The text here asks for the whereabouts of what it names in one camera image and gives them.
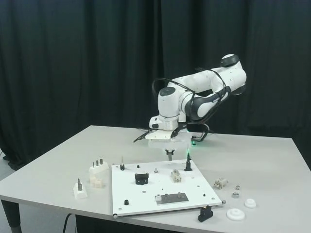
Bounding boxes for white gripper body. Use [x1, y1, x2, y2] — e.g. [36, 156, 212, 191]
[148, 133, 191, 152]

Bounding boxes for white long peg holder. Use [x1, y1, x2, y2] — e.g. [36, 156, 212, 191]
[88, 163, 109, 175]

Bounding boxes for white short peg holder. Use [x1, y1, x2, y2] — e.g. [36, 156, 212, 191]
[72, 185, 88, 200]

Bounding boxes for white task board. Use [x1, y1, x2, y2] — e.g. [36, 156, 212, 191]
[110, 159, 226, 217]

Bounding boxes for beige rectangular plug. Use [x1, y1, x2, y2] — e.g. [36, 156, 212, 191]
[213, 178, 229, 189]

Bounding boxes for black D-SUB plug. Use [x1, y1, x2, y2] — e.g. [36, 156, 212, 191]
[198, 205, 214, 222]

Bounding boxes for black under-table panel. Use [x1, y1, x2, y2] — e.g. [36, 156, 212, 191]
[75, 215, 202, 233]

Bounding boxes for white large gear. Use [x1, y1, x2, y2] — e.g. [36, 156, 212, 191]
[226, 208, 245, 221]

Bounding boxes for white medium gear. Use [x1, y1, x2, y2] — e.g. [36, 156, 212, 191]
[243, 198, 257, 209]

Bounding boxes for black curtains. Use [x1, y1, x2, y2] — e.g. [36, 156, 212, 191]
[0, 0, 311, 170]

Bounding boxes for dark grey table leg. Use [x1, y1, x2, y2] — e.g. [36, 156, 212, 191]
[0, 199, 20, 233]

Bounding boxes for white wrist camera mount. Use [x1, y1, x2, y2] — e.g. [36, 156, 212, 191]
[145, 115, 187, 141]

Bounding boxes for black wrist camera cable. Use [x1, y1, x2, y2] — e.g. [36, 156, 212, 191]
[132, 130, 153, 143]

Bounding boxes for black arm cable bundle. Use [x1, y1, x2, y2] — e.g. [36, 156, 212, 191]
[152, 69, 231, 122]

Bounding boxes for black floor cable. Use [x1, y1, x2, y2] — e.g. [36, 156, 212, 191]
[63, 213, 76, 233]

